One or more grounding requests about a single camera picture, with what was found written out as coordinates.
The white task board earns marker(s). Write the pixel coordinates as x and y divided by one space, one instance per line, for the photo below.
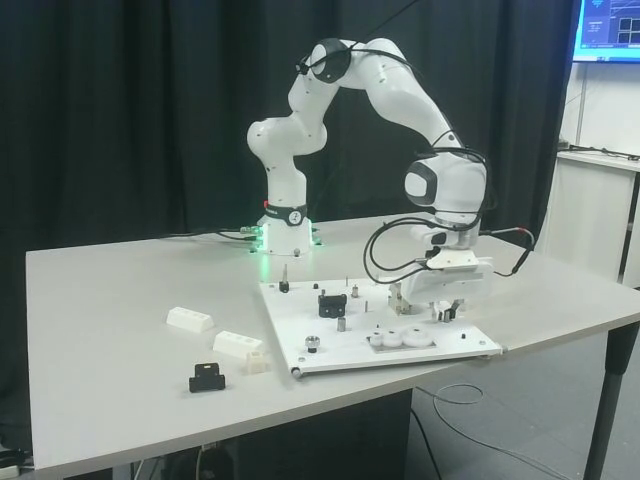
350 355

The white medium gear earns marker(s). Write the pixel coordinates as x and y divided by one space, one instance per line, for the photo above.
393 340

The black D-SUB plug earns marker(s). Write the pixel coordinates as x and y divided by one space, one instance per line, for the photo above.
207 380

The white long peg holder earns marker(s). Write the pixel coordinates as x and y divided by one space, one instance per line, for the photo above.
190 319
237 343

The white cabinet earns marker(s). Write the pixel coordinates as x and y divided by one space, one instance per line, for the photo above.
595 215

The dark grey table leg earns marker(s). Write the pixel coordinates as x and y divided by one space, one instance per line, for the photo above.
612 400

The metal round peg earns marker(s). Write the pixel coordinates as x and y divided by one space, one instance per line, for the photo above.
342 324
355 290

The black curtain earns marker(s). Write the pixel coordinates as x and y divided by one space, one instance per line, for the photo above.
125 125

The small cream holder block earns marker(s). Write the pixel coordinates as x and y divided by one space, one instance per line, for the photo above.
256 364

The white small gear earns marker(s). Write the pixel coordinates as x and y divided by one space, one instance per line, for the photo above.
378 340

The white large gear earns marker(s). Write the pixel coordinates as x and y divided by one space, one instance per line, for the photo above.
417 337

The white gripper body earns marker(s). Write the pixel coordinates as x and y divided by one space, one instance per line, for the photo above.
450 285

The blue monitor screen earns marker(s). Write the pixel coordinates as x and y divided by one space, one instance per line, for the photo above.
607 30

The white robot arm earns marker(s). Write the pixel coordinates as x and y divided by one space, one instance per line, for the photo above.
400 95

